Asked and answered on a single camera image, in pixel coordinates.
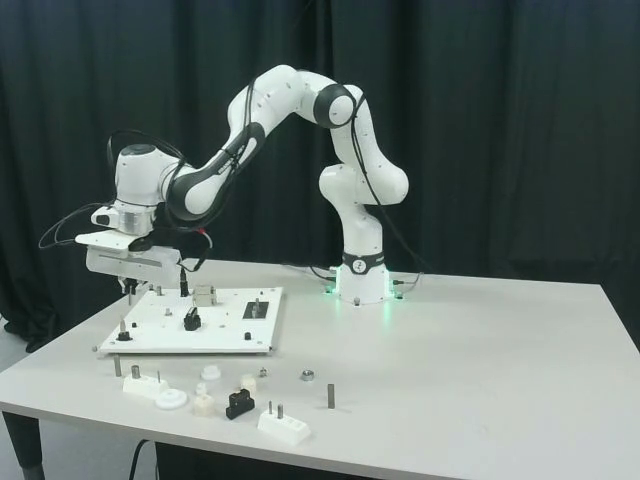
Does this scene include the white task board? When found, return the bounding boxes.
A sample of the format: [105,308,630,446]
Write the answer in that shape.
[93,285,286,358]

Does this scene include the white large gear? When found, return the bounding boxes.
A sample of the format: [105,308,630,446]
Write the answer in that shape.
[154,388,189,412]

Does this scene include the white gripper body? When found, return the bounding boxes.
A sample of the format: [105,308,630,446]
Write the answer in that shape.
[84,243,183,281]

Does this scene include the white peg holder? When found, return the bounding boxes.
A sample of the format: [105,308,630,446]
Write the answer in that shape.
[256,403,312,444]
[121,374,172,402]

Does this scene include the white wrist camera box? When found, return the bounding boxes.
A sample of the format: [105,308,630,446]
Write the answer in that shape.
[90,203,120,227]

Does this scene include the black camera cable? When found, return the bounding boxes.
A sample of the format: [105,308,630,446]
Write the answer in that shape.
[38,201,111,251]

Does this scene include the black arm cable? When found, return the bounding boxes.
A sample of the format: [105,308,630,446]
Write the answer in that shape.
[104,74,404,281]

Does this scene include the black D-SUB plug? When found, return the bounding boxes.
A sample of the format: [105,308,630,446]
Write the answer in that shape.
[225,386,258,420]

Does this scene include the black base cable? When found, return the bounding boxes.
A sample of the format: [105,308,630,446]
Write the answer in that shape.
[283,262,337,282]
[389,271,425,292]

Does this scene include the thin black rod on wire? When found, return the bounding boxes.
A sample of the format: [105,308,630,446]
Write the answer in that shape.
[177,227,214,298]

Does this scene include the black table leg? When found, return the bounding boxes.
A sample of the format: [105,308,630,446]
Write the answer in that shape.
[0,409,42,480]

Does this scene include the black curtain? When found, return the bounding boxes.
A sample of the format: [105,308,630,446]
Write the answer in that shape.
[0,0,640,351]

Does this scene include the white plug holder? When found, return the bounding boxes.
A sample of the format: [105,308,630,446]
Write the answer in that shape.
[191,394,219,418]

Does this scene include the flat white mounting plate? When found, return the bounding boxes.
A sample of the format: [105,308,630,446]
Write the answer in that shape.
[74,231,133,250]

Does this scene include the black cable under table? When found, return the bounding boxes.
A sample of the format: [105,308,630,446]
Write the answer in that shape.
[129,438,155,480]

